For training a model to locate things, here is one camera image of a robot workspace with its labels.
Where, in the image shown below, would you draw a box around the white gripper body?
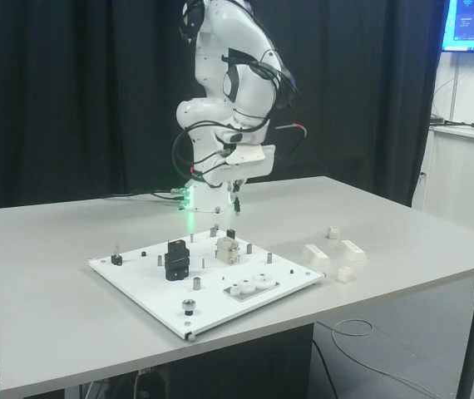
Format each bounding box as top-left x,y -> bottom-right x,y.
201,145 -> 276,186

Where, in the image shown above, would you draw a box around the beige Ethernet plug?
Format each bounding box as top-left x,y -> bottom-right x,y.
213,237 -> 241,266

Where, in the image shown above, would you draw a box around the black D-SUB plug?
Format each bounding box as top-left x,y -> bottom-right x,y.
163,239 -> 191,283

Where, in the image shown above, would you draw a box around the white large gear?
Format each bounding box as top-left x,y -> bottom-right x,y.
252,272 -> 275,291

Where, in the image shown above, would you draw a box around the long white holder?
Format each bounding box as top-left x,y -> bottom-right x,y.
300,244 -> 332,272
340,239 -> 368,264

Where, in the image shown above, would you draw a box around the white task board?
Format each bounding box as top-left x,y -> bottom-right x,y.
86,235 -> 326,342

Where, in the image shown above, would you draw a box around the black box under table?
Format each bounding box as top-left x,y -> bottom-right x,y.
149,320 -> 318,399

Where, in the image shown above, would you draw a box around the black curtain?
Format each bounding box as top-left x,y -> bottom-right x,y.
0,0 -> 450,367

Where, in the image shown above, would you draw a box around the white cabinet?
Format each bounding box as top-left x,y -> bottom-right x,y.
410,121 -> 474,241

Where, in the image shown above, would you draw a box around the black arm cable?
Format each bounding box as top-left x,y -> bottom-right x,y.
170,124 -> 271,180

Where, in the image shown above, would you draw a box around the black base cables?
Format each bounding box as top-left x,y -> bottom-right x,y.
110,187 -> 190,203

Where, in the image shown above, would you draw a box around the grey floor cable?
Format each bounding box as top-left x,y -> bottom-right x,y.
329,318 -> 459,388

